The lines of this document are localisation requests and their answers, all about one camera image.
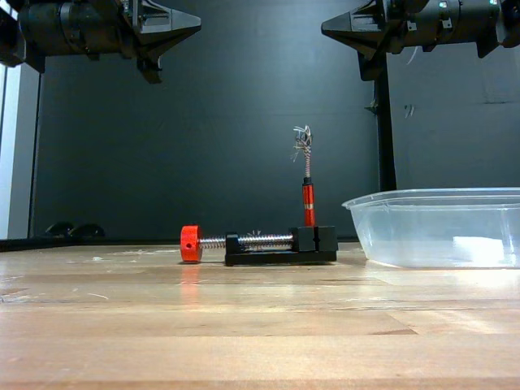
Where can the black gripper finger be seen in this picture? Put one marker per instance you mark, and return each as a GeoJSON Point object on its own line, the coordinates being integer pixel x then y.
{"type": "Point", "coordinates": [357, 28]}
{"type": "Point", "coordinates": [170, 24]}

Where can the clear plastic tub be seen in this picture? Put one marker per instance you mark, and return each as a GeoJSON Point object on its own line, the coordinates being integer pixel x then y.
{"type": "Point", "coordinates": [406, 235]}

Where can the black vise with red knob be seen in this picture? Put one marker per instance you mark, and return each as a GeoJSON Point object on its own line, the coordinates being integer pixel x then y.
{"type": "Point", "coordinates": [313, 243]}

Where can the small white block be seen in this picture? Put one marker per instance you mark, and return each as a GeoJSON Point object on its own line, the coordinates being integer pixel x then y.
{"type": "Point", "coordinates": [477, 248]}

